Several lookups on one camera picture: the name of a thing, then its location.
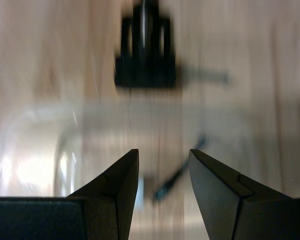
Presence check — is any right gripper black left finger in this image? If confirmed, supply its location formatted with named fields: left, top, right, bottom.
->
left=64, top=148, right=140, bottom=240

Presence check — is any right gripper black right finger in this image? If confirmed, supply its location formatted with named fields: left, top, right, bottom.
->
left=188, top=148, right=300, bottom=240

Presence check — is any USB-C connector with braided cable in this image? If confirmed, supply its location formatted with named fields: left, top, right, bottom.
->
left=151, top=133, right=209, bottom=202

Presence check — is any clear plastic container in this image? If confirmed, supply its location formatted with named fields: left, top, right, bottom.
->
left=0, top=98, right=300, bottom=240

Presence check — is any black vise with orange knob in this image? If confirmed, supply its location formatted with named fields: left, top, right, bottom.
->
left=114, top=0, right=178, bottom=89

